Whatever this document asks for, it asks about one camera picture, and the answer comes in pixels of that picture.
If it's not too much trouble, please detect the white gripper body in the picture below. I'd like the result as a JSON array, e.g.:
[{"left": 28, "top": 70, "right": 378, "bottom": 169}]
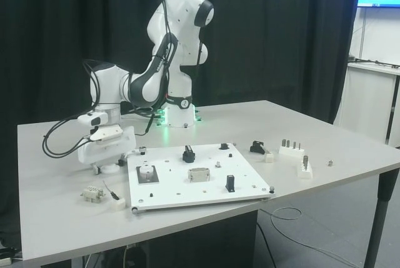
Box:
[{"left": 77, "top": 125, "right": 137, "bottom": 167}]

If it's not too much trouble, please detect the white large gear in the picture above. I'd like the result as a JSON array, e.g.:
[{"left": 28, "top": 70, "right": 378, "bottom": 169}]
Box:
[{"left": 101, "top": 164, "right": 121, "bottom": 176}]

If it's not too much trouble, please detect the white medium gear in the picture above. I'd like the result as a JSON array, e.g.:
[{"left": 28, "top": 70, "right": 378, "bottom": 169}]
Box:
[{"left": 139, "top": 164, "right": 154, "bottom": 180}]

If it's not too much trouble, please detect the beige multi-pin connector plug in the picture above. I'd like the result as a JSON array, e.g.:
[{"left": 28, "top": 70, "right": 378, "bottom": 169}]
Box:
[{"left": 80, "top": 187, "right": 101, "bottom": 202}]

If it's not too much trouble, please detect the black waterproof plug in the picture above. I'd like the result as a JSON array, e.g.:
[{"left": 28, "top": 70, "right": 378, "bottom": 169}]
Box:
[{"left": 181, "top": 145, "right": 196, "bottom": 163}]

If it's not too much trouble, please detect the beige connector socket housing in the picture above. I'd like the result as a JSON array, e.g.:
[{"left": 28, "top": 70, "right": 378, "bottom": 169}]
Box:
[{"left": 187, "top": 168, "right": 210, "bottom": 185}]

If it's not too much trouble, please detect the white task board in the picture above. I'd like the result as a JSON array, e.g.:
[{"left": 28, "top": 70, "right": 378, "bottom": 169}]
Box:
[{"left": 125, "top": 142, "right": 276, "bottom": 216}]

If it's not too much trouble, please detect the black USB plug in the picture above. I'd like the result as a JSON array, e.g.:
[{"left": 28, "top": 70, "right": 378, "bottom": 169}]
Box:
[{"left": 225, "top": 174, "right": 236, "bottom": 194}]

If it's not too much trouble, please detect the black curtain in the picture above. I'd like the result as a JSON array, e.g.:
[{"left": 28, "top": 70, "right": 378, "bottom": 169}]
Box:
[{"left": 0, "top": 0, "right": 366, "bottom": 252}]

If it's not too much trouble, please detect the white power strip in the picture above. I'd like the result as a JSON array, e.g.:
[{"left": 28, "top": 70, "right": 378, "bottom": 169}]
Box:
[{"left": 0, "top": 247, "right": 20, "bottom": 265}]

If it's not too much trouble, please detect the black D-SUB plug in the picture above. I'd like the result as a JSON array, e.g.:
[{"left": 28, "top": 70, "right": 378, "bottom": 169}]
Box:
[{"left": 249, "top": 140, "right": 267, "bottom": 156}]

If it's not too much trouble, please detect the white four-peg holder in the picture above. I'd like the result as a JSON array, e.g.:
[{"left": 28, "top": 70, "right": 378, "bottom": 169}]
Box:
[{"left": 278, "top": 145, "right": 303, "bottom": 157}]

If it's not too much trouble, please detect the white stepped peg holder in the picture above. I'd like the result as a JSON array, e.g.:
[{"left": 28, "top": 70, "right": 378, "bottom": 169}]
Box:
[{"left": 296, "top": 161, "right": 314, "bottom": 179}]

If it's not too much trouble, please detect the white cabinet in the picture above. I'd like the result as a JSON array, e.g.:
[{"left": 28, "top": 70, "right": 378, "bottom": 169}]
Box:
[{"left": 332, "top": 59, "right": 400, "bottom": 149}]

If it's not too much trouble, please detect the black table leg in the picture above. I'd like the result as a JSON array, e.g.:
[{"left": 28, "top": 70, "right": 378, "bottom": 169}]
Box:
[{"left": 363, "top": 167, "right": 396, "bottom": 268}]

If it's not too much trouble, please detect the Ethernet plug with thin cable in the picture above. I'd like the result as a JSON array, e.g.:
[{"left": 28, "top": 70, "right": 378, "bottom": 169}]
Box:
[{"left": 101, "top": 179, "right": 120, "bottom": 202}]

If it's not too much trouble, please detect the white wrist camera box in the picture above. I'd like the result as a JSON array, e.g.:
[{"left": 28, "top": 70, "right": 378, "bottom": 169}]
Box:
[{"left": 77, "top": 112, "right": 109, "bottom": 127}]

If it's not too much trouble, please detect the thin black rod on wire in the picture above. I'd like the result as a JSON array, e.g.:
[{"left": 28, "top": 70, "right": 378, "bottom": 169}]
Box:
[{"left": 144, "top": 114, "right": 154, "bottom": 136}]

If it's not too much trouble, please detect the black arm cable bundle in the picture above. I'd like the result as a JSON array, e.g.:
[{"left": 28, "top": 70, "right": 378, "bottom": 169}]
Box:
[{"left": 42, "top": 0, "right": 207, "bottom": 160}]

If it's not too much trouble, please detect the black floor cable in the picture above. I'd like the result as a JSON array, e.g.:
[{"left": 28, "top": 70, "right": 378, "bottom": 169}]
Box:
[{"left": 256, "top": 222, "right": 284, "bottom": 268}]

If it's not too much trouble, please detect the grey floor cable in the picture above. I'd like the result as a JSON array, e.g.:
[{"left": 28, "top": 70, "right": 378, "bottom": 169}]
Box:
[{"left": 269, "top": 206, "right": 365, "bottom": 268}]

